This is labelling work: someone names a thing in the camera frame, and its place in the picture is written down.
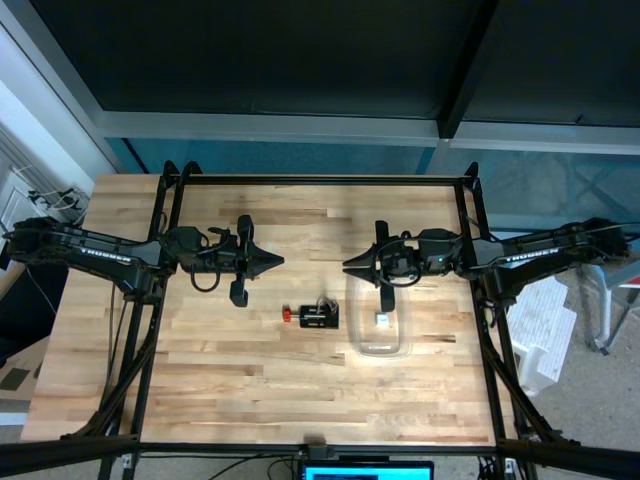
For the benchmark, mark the clear plastic tub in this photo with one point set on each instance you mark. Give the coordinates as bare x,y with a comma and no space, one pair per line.
370,345

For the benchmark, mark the black clamp with red knob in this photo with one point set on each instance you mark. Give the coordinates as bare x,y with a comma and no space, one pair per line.
317,320

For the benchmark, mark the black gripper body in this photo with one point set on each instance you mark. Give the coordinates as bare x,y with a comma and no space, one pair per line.
382,230
240,295

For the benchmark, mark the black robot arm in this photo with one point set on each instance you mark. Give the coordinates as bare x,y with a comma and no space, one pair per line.
530,257
100,250

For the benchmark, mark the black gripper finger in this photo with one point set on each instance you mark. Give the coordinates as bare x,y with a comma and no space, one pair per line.
262,255
262,265
365,262
365,276

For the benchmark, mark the flat tan cardboard box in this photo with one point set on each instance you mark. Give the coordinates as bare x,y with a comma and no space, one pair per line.
30,357

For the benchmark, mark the white power strip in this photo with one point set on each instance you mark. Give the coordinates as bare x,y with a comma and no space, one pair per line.
50,200

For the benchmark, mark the laptop with blue screen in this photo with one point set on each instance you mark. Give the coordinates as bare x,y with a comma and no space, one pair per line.
365,472

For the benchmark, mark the small white block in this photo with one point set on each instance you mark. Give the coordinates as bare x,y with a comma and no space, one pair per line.
383,320

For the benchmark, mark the black aluminium frame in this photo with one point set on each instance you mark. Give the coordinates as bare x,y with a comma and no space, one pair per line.
75,447

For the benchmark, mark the small black camera mount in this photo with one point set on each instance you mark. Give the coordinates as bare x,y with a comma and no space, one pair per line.
320,451

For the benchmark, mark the grey metal chair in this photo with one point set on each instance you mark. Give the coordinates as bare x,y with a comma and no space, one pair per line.
605,310

